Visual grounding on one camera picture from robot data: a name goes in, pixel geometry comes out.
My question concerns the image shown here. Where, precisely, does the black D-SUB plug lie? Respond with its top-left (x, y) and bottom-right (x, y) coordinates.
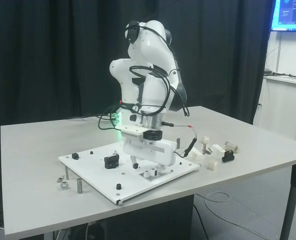
top-left (221, 149), bottom-right (235, 163)
top-left (104, 154), bottom-right (120, 170)

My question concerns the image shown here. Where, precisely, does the grey floor cable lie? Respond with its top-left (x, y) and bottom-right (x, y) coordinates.
top-left (203, 191), bottom-right (290, 237)

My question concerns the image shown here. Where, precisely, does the white task board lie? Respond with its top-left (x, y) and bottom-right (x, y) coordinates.
top-left (58, 141), bottom-right (201, 206)

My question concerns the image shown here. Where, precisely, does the blue screen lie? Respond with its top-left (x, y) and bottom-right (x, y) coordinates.
top-left (271, 0), bottom-right (296, 32)

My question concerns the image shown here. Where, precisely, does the white peg holder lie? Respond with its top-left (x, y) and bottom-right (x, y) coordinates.
top-left (187, 146), bottom-right (205, 161)
top-left (211, 144), bottom-right (226, 158)

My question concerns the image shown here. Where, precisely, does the white cabinet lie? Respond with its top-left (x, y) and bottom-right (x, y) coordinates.
top-left (252, 73), bottom-right (296, 145)

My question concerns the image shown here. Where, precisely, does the black curtain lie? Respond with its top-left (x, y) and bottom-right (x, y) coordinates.
top-left (0, 0), bottom-right (276, 223)

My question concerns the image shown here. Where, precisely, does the metal D-SUB connector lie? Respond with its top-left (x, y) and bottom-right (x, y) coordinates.
top-left (223, 140), bottom-right (240, 153)

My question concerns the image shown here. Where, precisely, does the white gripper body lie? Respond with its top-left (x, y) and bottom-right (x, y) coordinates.
top-left (122, 138), bottom-right (176, 167)

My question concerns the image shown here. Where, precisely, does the dark table leg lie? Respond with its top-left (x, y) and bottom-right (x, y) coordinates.
top-left (279, 163), bottom-right (296, 240)

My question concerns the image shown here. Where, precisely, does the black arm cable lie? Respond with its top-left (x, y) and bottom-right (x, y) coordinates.
top-left (96, 21), bottom-right (191, 131)

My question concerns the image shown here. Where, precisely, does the black base cable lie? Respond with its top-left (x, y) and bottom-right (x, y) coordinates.
top-left (70, 113), bottom-right (113, 121)

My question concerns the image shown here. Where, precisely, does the white plastic block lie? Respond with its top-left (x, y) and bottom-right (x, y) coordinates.
top-left (207, 159), bottom-right (219, 171)

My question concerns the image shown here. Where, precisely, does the thin black rod on wire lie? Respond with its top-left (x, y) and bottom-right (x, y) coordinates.
top-left (162, 120), bottom-right (198, 159)

